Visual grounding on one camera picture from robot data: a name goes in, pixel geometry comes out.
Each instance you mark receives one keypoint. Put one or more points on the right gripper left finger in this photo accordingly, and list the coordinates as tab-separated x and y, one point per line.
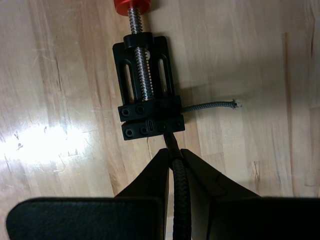
87	220

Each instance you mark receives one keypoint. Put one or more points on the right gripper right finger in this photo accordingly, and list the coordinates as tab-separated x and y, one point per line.
250	220

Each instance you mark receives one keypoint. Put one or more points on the black vise with red knob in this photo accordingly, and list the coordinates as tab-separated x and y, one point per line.
165	107

